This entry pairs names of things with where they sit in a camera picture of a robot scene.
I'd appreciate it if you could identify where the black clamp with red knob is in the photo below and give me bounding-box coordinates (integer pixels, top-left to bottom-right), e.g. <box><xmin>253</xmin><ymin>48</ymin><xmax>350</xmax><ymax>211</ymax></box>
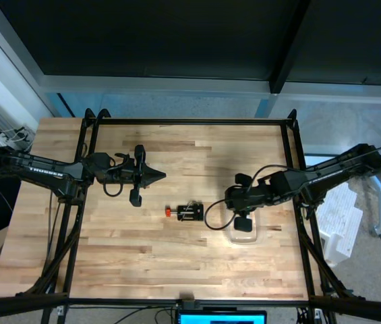
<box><xmin>165</xmin><ymin>201</ymin><xmax>206</xmax><ymax>223</ymax></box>

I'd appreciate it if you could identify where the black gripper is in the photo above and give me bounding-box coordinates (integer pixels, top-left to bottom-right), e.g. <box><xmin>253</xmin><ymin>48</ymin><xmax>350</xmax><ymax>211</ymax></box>
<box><xmin>225</xmin><ymin>173</ymin><xmax>272</xmax><ymax>234</ymax></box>
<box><xmin>122</xmin><ymin>144</ymin><xmax>167</xmax><ymax>208</ymax></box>

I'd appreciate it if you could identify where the black camera box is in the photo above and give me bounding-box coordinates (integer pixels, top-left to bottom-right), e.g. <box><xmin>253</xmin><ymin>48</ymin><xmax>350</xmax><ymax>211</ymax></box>
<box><xmin>175</xmin><ymin>292</ymin><xmax>196</xmax><ymax>310</ymax></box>

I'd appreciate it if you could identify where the laptop screen with blue edge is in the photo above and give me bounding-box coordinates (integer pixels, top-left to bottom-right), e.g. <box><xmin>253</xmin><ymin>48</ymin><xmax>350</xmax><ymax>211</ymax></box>
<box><xmin>176</xmin><ymin>310</ymin><xmax>268</xmax><ymax>324</ymax></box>

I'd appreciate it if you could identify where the white foam packaging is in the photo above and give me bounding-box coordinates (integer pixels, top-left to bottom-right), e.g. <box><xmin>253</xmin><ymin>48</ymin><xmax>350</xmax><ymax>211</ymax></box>
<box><xmin>313</xmin><ymin>184</ymin><xmax>360</xmax><ymax>269</ymax></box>

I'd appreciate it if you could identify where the black metal frame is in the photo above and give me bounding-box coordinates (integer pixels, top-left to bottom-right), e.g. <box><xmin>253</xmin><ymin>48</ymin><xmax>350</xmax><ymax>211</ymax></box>
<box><xmin>0</xmin><ymin>107</ymin><xmax>381</xmax><ymax>324</ymax></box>

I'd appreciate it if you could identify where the clear plastic tub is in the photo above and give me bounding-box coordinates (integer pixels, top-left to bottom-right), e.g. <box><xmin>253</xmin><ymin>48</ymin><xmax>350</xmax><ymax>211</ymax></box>
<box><xmin>225</xmin><ymin>201</ymin><xmax>268</xmax><ymax>248</ymax></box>

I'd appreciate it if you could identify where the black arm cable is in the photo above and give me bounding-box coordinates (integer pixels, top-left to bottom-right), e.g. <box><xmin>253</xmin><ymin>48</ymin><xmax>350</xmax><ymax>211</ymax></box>
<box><xmin>102</xmin><ymin>167</ymin><xmax>125</xmax><ymax>198</ymax></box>
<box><xmin>204</xmin><ymin>142</ymin><xmax>381</xmax><ymax>232</ymax></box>

